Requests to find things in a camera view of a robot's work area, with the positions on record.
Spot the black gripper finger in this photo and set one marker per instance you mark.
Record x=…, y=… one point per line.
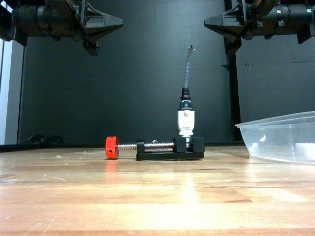
x=96, y=33
x=231, y=32
x=108, y=20
x=221, y=19

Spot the white power receptacle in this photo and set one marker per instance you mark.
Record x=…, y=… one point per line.
x=185, y=123

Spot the clear plastic tub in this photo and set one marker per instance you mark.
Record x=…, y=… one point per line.
x=270, y=142

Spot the black clamp with orange knob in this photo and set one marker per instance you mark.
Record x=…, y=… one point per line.
x=160, y=156

